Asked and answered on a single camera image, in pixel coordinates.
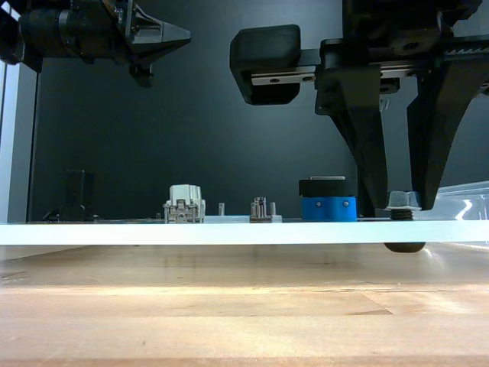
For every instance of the blue block with screws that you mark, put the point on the blue block with screws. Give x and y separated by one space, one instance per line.
328 210

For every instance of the black block post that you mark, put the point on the black block post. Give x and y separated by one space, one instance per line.
80 191

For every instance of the black round foot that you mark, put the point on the black round foot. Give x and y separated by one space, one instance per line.
405 247

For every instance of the metal socket connector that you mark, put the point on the metal socket connector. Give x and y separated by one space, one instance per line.
260 208

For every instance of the thin silver plate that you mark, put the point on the thin silver plate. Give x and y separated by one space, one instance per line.
327 177

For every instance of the black cap block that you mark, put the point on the black cap block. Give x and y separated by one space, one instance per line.
328 189

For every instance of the black aluminium frame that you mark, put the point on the black aluminium frame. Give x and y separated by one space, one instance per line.
363 206

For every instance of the white connector housing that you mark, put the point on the white connector housing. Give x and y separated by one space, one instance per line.
185 197

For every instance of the silver M12 hex flange nut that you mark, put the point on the silver M12 hex flange nut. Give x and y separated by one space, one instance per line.
401 200

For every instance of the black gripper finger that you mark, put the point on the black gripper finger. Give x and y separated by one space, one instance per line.
355 95
168 38
435 134

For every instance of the clear plastic tub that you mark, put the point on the clear plastic tub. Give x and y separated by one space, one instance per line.
458 206

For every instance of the white bar with pins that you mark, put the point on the white bar with pins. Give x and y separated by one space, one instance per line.
229 219

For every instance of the white board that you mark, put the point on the white board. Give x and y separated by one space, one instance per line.
229 231

